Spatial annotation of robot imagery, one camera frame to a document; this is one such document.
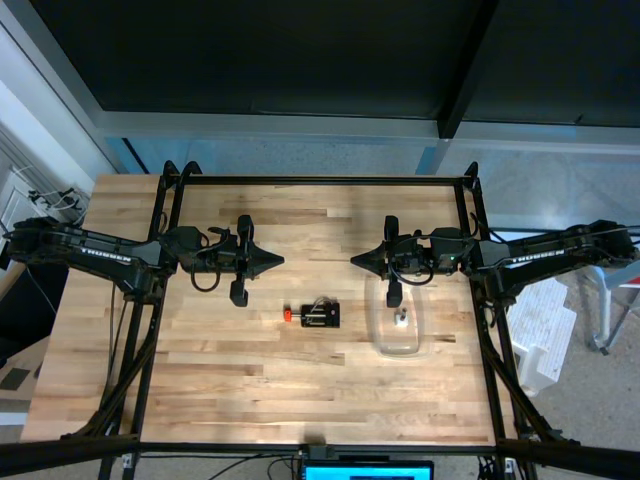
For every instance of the black metal frame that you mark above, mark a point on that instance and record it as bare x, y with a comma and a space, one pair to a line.
225, 447

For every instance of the small black table camera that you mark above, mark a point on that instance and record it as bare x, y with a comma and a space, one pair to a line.
317, 448

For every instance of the blue laptop screen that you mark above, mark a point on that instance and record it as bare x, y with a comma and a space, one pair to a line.
365, 472

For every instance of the white plastic step stool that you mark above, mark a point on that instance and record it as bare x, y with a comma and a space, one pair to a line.
540, 325

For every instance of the brown cardboard box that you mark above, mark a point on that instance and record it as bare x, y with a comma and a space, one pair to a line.
25, 380

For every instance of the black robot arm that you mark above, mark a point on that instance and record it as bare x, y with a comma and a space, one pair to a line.
540, 255
100, 252

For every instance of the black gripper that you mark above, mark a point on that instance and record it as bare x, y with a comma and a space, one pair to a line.
243, 227
393, 295

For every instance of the grey metal chair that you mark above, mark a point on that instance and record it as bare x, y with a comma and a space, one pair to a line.
602, 310

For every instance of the black vise with red knob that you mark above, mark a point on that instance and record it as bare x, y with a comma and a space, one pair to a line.
325, 322

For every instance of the clear plastic tub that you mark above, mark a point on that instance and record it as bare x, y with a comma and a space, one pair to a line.
400, 345

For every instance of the white foam block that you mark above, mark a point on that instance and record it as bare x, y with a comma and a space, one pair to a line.
400, 324

